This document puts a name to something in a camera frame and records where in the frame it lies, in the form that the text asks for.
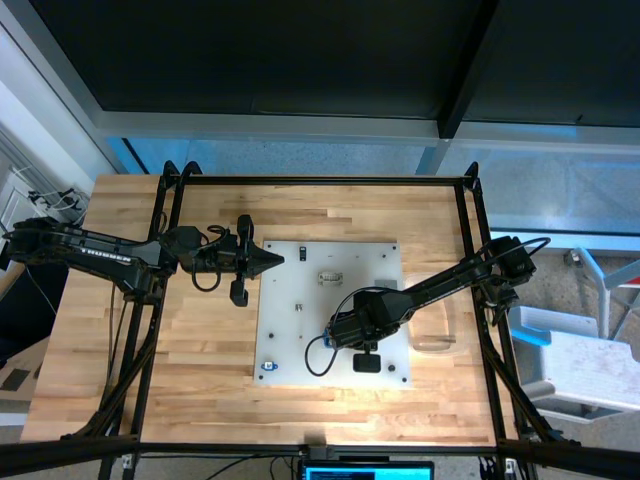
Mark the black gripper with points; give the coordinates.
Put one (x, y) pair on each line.
(244, 260)
(366, 363)

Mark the black table frame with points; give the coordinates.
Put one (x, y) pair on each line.
(320, 180)

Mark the blue square mount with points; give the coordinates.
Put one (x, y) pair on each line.
(262, 366)

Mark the brown cardboard box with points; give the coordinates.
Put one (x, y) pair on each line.
(30, 355)

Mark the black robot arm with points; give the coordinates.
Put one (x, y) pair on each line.
(450, 280)
(105, 255)

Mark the laptop screen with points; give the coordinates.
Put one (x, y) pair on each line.
(365, 472)

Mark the white step stool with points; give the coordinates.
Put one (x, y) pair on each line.
(590, 365)

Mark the clear plastic tub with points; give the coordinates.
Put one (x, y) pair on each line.
(435, 320)

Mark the black camera on frame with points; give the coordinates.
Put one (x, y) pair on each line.
(317, 451)

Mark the beige connector housing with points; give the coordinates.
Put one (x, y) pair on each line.
(331, 278)

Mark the grey folding ladder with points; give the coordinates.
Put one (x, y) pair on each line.
(603, 300)

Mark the white taskboard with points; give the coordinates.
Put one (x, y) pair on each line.
(290, 360)

